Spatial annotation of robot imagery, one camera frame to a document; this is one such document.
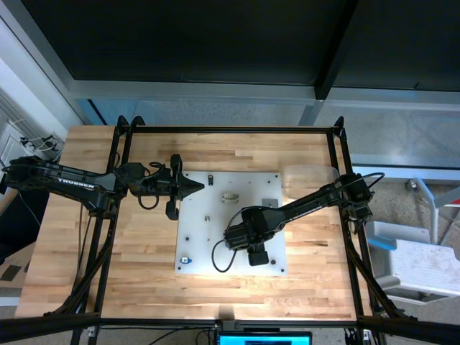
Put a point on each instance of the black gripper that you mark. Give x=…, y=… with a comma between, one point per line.
x=174, y=187
x=258, y=258

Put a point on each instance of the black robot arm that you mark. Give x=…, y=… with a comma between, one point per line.
x=305, y=206
x=72, y=179

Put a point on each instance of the small black connector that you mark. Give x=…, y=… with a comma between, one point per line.
x=210, y=180

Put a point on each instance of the beige connector housing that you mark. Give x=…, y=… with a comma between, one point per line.
x=230, y=197

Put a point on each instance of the white plastic board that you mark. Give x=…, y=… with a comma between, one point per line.
x=201, y=251

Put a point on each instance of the grey metal plate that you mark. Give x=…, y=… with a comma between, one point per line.
x=269, y=202

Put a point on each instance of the small blue socket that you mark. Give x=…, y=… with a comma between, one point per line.
x=185, y=260

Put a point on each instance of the laptop screen with blue edge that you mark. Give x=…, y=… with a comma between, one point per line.
x=264, y=339

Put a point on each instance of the white step stool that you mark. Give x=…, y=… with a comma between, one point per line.
x=424, y=266

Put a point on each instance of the brown cardboard box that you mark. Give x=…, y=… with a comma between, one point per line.
x=18, y=258

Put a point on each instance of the red seat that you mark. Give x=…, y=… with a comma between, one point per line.
x=454, y=203

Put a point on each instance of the black camera box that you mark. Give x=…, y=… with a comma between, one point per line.
x=227, y=321

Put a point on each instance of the black metal frame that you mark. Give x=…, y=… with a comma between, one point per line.
x=230, y=128

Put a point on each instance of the silver corner bracket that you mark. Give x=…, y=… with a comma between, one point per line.
x=366, y=335
x=91, y=331

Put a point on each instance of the grey metal chair frame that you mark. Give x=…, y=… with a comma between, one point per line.
x=431, y=194

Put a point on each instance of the black post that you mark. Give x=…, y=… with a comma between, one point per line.
x=334, y=54

